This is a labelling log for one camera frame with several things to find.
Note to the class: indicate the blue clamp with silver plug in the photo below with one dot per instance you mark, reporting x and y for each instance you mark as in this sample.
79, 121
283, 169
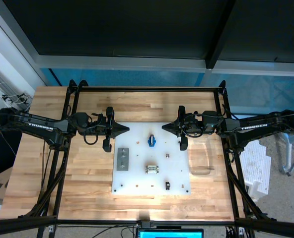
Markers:
152, 144

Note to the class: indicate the laptop with blue screen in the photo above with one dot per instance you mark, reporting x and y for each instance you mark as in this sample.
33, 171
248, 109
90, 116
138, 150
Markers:
169, 234

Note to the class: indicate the white task board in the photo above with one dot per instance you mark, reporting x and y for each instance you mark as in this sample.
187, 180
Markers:
137, 173

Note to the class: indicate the grey metal plate with pegs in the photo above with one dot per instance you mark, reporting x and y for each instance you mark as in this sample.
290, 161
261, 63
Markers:
119, 168

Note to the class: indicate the clear plastic tub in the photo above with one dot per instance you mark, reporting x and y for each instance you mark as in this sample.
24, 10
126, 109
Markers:
201, 163

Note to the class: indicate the small silver frame bracket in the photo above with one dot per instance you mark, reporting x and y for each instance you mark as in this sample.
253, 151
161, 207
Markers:
51, 228
241, 230

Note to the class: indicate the black connector housing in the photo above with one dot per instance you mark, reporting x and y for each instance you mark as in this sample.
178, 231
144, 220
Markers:
168, 186

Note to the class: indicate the black table frame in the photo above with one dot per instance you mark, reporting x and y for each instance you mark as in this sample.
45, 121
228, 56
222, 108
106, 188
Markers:
147, 89

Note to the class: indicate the small camera on frame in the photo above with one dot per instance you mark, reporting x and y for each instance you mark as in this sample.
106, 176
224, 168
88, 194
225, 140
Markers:
146, 223

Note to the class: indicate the silver aluminium enclosure frame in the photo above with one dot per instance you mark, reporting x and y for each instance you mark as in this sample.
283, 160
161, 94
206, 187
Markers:
112, 62

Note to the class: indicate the beige HAN10E connector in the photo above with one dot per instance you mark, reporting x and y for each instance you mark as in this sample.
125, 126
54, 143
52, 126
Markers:
152, 170

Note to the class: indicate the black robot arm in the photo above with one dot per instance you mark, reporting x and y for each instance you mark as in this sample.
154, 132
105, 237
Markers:
37, 126
251, 127

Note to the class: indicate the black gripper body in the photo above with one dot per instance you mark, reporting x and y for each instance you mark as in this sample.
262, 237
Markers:
99, 124
191, 124

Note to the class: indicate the silver metal stand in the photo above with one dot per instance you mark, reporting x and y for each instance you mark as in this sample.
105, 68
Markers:
288, 158

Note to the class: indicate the white foam packaging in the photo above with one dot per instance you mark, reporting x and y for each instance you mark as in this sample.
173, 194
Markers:
257, 168

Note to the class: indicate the brown cardboard box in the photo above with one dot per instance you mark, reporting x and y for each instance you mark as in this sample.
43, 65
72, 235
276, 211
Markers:
1, 177

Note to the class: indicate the black vertical post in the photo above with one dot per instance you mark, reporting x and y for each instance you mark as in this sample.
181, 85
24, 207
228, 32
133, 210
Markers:
219, 37

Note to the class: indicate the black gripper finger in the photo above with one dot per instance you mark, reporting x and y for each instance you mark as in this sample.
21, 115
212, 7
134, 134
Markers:
173, 124
118, 126
118, 132
173, 131

